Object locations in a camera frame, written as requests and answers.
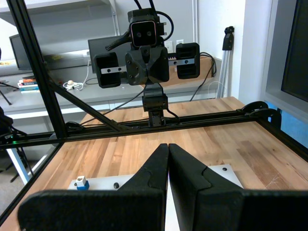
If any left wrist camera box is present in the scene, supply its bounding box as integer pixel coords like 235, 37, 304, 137
129, 20, 157, 48

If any stack of books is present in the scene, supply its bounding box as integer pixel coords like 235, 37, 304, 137
17, 78, 41, 94

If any brown cardboard box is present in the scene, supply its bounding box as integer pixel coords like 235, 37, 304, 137
166, 55, 216, 87

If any white taskboard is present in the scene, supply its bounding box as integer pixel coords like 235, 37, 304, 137
68, 164, 244, 231

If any blue ethernet socket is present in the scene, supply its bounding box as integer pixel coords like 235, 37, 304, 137
74, 176, 90, 191

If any coiled white cable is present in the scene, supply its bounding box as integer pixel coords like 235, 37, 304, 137
62, 80, 85, 91

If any black computer monitor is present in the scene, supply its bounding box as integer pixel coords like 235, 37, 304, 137
88, 36, 132, 74
9, 33, 33, 71
280, 0, 308, 98

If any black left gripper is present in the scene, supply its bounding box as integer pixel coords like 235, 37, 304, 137
93, 42, 200, 89

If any grey office desk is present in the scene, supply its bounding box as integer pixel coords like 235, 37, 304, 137
0, 69, 231, 116

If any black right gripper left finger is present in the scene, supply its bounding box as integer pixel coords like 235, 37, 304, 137
17, 143, 168, 231

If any white wall shelf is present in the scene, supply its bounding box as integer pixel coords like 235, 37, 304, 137
0, 0, 121, 49

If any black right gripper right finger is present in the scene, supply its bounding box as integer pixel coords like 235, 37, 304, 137
168, 143, 308, 231

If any aluminium stand with black top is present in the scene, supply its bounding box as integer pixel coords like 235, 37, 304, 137
217, 26, 235, 99

